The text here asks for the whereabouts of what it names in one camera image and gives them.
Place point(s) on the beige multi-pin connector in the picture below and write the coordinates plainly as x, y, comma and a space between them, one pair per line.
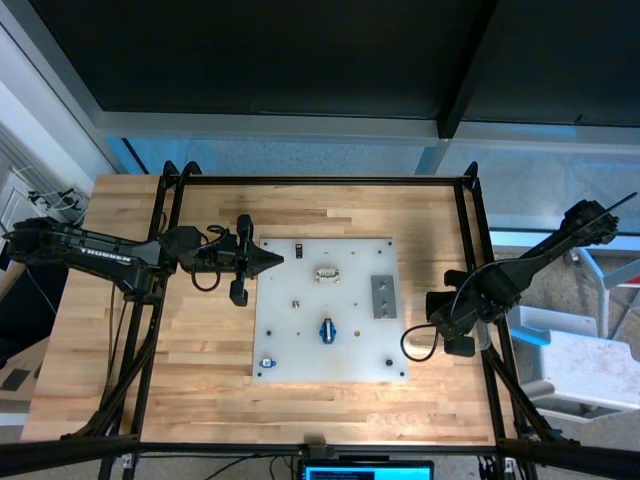
327, 275

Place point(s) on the grey metal peg plate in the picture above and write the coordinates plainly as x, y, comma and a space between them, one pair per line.
392, 295

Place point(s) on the black aluminium frame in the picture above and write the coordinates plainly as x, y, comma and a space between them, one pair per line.
320, 181

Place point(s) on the blue square holder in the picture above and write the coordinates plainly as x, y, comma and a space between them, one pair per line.
260, 364

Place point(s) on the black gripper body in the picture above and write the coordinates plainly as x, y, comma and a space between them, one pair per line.
450, 325
232, 255

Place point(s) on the blue round holder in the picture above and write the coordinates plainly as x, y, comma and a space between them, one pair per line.
320, 334

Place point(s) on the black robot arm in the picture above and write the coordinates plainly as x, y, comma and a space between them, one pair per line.
540, 250
100, 252

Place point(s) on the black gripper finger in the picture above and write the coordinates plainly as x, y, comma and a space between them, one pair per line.
260, 252
260, 265

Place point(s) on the small table-level camera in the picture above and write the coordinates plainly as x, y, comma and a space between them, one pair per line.
316, 444

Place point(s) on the white taskboard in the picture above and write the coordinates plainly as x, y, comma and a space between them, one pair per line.
280, 350

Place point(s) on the white step ladder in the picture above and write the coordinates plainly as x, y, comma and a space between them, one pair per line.
590, 365

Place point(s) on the laptop with blue screen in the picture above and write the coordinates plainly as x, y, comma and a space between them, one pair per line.
365, 472

